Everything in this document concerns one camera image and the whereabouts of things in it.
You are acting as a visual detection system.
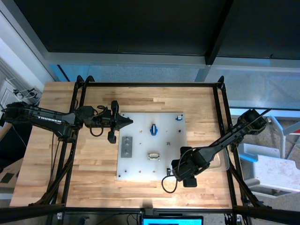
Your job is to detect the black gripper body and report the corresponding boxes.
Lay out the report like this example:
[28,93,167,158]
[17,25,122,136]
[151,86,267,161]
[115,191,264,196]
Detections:
[103,100,121,144]
[171,158,198,188]

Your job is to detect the white taskboard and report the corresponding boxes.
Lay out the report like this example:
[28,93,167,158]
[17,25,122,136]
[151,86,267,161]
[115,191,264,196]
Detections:
[116,112,188,181]

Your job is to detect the grey metal plate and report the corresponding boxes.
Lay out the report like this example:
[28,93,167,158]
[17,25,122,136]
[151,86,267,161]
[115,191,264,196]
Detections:
[120,135,134,158]

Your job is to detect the clear plastic tub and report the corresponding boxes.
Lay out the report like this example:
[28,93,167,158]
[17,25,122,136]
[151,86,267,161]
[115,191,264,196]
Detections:
[203,147,232,173]

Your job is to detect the blue-edged screen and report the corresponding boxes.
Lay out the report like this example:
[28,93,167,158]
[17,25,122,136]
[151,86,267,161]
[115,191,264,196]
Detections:
[140,215,204,225]

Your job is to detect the white step stool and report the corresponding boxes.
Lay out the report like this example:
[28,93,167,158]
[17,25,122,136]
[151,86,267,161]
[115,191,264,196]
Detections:
[243,142,300,197]

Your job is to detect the white chair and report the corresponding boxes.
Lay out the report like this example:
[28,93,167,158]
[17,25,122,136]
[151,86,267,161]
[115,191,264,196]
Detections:
[267,114,300,169]

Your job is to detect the cardboard box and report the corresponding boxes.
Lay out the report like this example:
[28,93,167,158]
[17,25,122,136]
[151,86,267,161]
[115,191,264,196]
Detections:
[0,157,24,188]

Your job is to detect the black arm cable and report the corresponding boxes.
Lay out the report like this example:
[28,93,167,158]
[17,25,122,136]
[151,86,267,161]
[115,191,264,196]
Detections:
[90,126,105,137]
[162,174,179,194]

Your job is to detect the black table frame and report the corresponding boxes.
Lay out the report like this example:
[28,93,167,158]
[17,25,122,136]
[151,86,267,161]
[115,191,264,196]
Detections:
[0,75,300,225]

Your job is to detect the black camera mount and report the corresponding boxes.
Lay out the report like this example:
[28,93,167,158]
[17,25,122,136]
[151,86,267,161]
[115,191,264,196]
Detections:
[142,207,158,216]

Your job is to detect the white cable bundle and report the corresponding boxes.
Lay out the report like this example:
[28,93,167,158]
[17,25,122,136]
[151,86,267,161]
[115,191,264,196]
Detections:
[13,88,42,100]

